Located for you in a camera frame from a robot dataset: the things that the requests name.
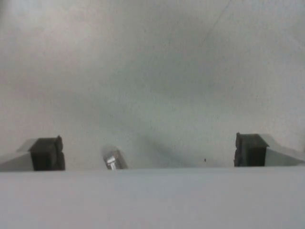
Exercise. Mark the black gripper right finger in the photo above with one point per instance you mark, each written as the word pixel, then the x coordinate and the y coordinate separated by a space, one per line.
pixel 250 152

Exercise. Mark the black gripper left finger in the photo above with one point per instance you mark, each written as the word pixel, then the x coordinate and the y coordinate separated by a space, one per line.
pixel 47 155

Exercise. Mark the white task board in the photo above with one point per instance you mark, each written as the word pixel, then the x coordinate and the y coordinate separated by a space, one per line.
pixel 152 59

